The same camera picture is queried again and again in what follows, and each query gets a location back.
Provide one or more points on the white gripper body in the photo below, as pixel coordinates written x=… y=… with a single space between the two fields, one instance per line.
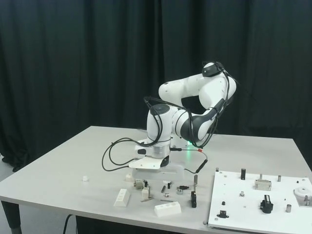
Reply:
x=158 y=175

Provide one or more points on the thick metal round peg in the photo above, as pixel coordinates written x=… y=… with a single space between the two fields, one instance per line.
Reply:
x=289 y=208

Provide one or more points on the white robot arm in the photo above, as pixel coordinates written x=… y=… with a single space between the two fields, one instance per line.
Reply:
x=214 y=87

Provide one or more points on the thin metal round peg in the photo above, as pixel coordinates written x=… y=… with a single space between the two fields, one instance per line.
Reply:
x=162 y=188

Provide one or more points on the black and silver round plug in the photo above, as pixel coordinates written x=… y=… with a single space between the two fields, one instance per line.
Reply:
x=180 y=191

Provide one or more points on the white peg holder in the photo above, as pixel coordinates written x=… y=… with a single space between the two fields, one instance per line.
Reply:
x=121 y=198
x=167 y=208

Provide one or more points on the tall metal square peg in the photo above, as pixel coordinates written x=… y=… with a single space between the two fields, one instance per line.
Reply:
x=195 y=182

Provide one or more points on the white block holder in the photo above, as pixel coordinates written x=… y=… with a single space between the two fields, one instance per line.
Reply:
x=144 y=193

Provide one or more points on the metal BNC plug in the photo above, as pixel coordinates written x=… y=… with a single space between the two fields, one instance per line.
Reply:
x=166 y=195

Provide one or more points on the thin metal pin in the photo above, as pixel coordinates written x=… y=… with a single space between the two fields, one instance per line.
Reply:
x=167 y=200

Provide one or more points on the white cube block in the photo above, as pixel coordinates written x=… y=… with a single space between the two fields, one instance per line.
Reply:
x=128 y=177

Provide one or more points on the white small gear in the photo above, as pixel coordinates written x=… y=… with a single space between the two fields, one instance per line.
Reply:
x=85 y=178

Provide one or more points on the white task board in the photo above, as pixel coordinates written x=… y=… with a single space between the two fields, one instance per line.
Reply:
x=243 y=212

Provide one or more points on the white large gear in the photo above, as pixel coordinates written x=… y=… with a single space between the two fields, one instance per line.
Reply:
x=301 y=191

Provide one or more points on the black table leg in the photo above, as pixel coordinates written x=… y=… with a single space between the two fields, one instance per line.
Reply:
x=11 y=217

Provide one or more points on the black curtain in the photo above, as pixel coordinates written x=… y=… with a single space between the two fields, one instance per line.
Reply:
x=73 y=61

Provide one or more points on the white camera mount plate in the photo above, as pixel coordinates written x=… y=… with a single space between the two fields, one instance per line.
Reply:
x=146 y=162

